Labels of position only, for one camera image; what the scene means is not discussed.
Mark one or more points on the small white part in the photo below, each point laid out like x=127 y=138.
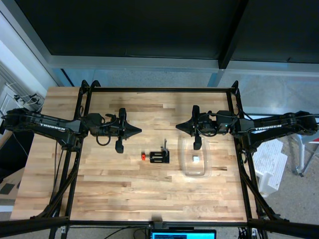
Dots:
x=196 y=158

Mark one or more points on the black upright wall post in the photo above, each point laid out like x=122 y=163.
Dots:
x=231 y=37

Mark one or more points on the white foam packaging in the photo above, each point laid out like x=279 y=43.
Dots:
x=270 y=164

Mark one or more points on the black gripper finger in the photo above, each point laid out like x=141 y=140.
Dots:
x=129 y=127
x=188 y=124
x=129 y=133
x=188 y=130

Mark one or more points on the black aluminium table frame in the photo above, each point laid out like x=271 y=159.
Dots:
x=30 y=222

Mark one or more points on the clear plastic tub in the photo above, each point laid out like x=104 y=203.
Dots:
x=197 y=171

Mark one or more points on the grey metal stand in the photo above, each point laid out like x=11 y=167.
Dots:
x=301 y=154

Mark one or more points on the screen with blue edge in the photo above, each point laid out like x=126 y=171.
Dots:
x=183 y=235

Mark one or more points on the black vise with orange knob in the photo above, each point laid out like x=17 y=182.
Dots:
x=159 y=158

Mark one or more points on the cardboard box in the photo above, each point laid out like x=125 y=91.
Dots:
x=10 y=189

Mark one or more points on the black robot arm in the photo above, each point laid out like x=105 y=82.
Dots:
x=266 y=129
x=49 y=125

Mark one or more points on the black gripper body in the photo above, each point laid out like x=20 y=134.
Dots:
x=112 y=129
x=208 y=127

